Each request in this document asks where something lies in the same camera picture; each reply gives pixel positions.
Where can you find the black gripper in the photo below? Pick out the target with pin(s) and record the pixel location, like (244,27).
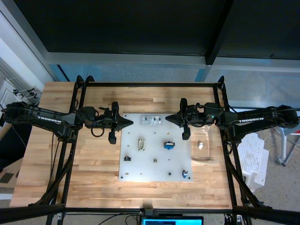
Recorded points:
(110,119)
(189,117)

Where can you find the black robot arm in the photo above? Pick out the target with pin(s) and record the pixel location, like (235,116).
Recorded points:
(250,119)
(47,118)

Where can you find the beige connector housing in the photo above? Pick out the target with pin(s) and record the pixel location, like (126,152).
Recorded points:
(141,144)

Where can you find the white connector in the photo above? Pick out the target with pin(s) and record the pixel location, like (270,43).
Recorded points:
(200,145)

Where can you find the white taskboard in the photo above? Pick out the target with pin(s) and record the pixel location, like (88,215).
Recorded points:
(150,150)

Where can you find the clear acrylic block with pins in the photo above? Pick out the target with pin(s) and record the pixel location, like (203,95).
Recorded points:
(151,120)

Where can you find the blue and black socket block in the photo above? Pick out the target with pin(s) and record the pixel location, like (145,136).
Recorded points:
(168,145)

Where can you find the black clamp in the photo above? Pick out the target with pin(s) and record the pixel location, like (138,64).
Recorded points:
(127,159)

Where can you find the clear plastic tub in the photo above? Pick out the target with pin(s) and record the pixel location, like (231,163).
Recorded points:
(206,154)

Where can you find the small blue socket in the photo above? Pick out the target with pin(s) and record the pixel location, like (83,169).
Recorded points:
(184,177)

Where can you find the blue laptop screen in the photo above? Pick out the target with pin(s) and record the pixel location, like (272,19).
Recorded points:
(171,221)

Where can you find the grey metal stand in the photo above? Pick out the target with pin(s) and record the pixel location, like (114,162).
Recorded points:
(283,145)

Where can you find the cardboard box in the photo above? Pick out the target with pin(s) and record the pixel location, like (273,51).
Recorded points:
(14,171)

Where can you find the black wall post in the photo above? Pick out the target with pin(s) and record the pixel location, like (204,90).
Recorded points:
(218,35)

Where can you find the small black camera box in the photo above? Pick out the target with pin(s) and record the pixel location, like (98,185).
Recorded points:
(149,212)

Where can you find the small white bracket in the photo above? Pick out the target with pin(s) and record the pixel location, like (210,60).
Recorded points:
(60,216)
(239,218)

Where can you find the black metal frame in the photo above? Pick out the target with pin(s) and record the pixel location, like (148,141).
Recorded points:
(35,209)

